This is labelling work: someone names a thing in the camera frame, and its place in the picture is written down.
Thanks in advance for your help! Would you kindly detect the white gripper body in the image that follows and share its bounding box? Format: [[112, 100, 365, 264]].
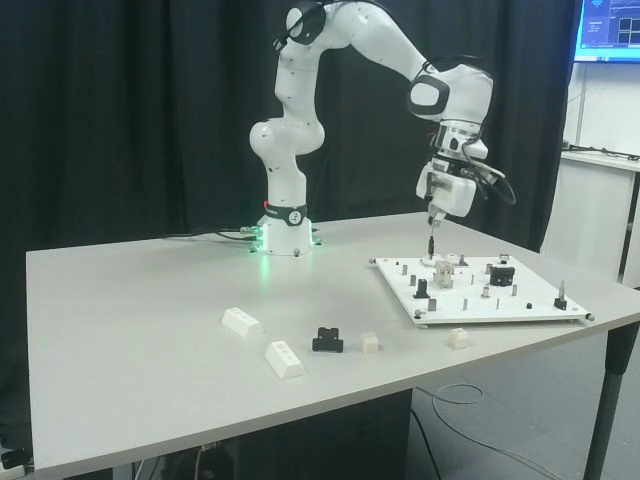
[[416, 160, 477, 218]]

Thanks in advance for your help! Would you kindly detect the black socket block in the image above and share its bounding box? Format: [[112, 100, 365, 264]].
[[488, 264, 517, 288]]

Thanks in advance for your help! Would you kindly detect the white task board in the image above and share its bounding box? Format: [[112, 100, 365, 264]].
[[367, 253, 597, 330]]

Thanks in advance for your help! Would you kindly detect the white cabinet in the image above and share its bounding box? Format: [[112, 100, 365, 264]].
[[538, 147, 640, 290]]

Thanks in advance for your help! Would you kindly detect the black D-SUB plug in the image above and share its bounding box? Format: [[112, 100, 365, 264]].
[[311, 325, 348, 353]]

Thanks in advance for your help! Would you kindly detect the white holder with holes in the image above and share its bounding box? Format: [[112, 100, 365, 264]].
[[221, 307, 265, 338], [263, 340, 308, 379]]

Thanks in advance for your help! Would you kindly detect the blue screen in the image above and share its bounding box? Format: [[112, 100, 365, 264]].
[[573, 0, 640, 64]]

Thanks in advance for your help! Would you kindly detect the black box under table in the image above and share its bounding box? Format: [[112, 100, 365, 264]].
[[218, 388, 417, 480]]

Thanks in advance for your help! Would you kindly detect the black table leg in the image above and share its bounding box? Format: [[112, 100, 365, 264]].
[[583, 329, 629, 480]]

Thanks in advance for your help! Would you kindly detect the black curtain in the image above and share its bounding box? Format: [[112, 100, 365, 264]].
[[0, 0, 586, 436]]

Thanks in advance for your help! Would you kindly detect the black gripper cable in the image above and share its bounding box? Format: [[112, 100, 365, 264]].
[[462, 142, 517, 207]]

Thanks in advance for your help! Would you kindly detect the black base cable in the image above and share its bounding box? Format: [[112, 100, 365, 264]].
[[167, 227, 262, 243]]

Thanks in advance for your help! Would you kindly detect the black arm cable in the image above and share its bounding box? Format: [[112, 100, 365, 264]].
[[272, 0, 331, 51]]

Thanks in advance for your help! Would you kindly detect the grey floor cable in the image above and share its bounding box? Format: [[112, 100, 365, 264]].
[[409, 383, 640, 480]]

